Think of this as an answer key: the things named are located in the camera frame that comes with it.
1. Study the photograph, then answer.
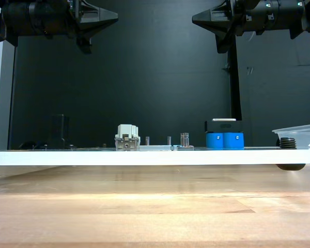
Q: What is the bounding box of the black vertical post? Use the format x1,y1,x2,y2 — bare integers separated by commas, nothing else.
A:
222,33,243,121

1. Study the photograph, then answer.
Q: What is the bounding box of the clear plastic tub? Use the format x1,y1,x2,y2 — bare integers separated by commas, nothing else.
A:
271,123,310,150

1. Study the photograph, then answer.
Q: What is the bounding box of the grey multi-pin connector housing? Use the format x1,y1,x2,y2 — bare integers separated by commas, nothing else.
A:
114,124,141,152

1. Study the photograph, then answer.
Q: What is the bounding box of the blue and black connector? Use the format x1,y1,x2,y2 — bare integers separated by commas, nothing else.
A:
205,118,245,150

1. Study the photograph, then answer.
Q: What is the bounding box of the black ribbed screw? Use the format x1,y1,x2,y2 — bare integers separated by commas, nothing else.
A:
279,137,297,150

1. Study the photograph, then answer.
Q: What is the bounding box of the white task board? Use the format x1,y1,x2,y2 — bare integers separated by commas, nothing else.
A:
0,147,310,166

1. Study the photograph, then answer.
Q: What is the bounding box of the small silver socket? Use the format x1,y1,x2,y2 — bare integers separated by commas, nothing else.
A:
177,132,195,151

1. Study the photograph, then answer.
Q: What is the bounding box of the black rubber board foot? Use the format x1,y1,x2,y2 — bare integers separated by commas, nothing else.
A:
275,163,306,171

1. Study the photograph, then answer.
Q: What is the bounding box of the aluminium block with pegs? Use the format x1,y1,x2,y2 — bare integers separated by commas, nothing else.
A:
139,136,175,152

